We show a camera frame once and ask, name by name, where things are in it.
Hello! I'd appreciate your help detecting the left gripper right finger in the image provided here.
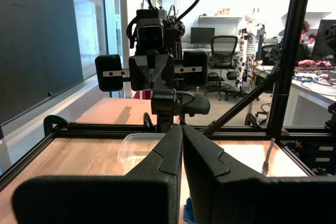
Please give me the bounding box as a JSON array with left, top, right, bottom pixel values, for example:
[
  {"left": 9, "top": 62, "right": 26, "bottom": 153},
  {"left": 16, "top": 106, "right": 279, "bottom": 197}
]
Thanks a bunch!
[{"left": 182, "top": 124, "right": 336, "bottom": 224}]

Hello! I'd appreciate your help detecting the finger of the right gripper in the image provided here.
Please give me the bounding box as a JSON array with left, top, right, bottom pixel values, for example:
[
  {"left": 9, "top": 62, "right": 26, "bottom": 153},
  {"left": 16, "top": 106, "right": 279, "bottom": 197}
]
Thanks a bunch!
[
  {"left": 152, "top": 54, "right": 175, "bottom": 90},
  {"left": 128, "top": 56, "right": 154, "bottom": 91}
]

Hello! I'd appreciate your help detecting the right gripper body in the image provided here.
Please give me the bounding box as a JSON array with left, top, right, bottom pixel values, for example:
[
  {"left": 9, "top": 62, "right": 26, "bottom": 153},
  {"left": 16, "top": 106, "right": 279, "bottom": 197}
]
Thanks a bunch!
[{"left": 94, "top": 50, "right": 208, "bottom": 92}]

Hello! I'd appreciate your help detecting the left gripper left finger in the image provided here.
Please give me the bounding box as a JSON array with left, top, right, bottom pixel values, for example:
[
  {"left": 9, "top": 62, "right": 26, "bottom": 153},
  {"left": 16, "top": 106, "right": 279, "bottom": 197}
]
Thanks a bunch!
[{"left": 12, "top": 124, "right": 183, "bottom": 224}]

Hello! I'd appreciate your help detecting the clear plastic container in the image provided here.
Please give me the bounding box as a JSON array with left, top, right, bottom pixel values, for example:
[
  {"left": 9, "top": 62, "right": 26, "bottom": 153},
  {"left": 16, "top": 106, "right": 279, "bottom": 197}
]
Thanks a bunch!
[{"left": 118, "top": 133, "right": 169, "bottom": 176}]

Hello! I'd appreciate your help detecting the computer monitor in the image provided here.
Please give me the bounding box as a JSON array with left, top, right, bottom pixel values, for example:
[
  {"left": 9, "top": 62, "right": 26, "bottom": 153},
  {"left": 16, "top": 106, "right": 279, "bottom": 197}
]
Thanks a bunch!
[{"left": 190, "top": 27, "right": 216, "bottom": 45}]

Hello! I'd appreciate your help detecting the black mesh office chair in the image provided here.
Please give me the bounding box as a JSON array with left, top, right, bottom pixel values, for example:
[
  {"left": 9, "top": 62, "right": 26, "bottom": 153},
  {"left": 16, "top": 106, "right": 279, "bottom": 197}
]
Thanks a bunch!
[{"left": 204, "top": 35, "right": 245, "bottom": 101}]

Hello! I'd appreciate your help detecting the blue socket block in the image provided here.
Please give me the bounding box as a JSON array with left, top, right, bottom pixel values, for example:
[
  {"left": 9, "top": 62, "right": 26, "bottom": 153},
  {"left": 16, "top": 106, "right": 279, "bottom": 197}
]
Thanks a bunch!
[{"left": 183, "top": 197, "right": 196, "bottom": 224}]

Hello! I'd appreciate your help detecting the white robot on stand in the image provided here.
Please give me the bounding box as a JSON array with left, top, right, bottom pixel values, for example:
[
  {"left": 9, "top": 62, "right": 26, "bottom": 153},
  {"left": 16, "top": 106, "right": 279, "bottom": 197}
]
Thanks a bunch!
[{"left": 235, "top": 7, "right": 266, "bottom": 91}]

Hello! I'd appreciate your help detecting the white desk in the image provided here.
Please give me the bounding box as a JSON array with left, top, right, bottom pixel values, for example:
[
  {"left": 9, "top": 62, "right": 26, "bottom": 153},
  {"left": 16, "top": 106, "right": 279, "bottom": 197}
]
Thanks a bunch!
[{"left": 251, "top": 63, "right": 336, "bottom": 127}]

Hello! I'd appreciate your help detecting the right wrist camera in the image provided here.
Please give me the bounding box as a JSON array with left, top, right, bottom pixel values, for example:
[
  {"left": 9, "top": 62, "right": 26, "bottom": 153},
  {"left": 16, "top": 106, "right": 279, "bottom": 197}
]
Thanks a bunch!
[{"left": 136, "top": 18, "right": 165, "bottom": 51}]

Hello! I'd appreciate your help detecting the grey cable with clear plug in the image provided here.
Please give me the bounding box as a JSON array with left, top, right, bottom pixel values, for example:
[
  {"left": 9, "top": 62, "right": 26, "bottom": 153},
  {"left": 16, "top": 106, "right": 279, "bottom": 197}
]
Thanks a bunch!
[{"left": 261, "top": 137, "right": 276, "bottom": 177}]

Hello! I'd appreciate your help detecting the black frame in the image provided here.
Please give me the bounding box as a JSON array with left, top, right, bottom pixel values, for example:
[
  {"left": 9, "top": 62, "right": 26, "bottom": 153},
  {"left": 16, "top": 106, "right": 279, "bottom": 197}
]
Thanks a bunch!
[{"left": 0, "top": 0, "right": 336, "bottom": 196}]

